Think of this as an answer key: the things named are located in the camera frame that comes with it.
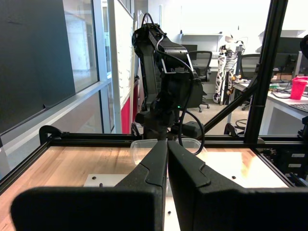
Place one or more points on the red plastic cup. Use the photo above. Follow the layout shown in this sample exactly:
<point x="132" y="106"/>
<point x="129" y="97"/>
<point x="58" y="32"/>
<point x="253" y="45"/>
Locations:
<point x="298" y="87"/>

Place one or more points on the black office chair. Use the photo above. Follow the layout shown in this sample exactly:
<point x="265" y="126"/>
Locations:
<point x="249" y="61"/>
<point x="203" y="59"/>

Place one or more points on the black aluminium table frame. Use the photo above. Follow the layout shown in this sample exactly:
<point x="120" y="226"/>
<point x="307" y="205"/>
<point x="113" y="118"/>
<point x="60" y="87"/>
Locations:
<point x="264" y="72"/>

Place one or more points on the dark computer keyboard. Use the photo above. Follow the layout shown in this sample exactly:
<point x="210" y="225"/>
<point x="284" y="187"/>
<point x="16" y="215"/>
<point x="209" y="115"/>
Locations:
<point x="298" y="107"/>

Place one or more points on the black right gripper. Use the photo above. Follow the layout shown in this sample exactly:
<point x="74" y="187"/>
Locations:
<point x="192" y="130"/>

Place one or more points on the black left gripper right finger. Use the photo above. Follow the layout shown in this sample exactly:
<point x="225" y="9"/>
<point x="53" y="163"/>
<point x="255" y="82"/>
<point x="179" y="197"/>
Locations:
<point x="240" y="211"/>

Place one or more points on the white lattice robot figure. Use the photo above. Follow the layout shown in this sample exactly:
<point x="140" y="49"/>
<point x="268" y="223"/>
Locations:
<point x="222" y="72"/>

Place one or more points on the white storage shelf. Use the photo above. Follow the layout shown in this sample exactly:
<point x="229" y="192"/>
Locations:
<point x="202" y="36"/>

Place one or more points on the clear plastic tub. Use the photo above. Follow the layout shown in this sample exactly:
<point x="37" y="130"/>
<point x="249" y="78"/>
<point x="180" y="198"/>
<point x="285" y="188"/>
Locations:
<point x="142" y="151"/>

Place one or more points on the white lab desk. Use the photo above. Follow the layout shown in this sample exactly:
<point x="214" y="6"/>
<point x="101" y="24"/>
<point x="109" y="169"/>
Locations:
<point x="276" y="108"/>

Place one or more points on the black computer monitor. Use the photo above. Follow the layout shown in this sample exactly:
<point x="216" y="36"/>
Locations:
<point x="291" y="53"/>

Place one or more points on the black frame corner bracket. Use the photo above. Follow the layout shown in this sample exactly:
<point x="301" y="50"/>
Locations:
<point x="49" y="131"/>
<point x="231" y="128"/>

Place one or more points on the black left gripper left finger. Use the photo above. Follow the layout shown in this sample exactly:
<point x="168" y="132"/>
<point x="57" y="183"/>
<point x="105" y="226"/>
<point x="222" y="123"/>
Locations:
<point x="91" y="211"/>

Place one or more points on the white mounting board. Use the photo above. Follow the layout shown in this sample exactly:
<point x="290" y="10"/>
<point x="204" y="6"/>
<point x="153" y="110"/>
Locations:
<point x="106" y="180"/>

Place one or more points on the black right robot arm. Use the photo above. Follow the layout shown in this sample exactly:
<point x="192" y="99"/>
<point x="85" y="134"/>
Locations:
<point x="173" y="53"/>

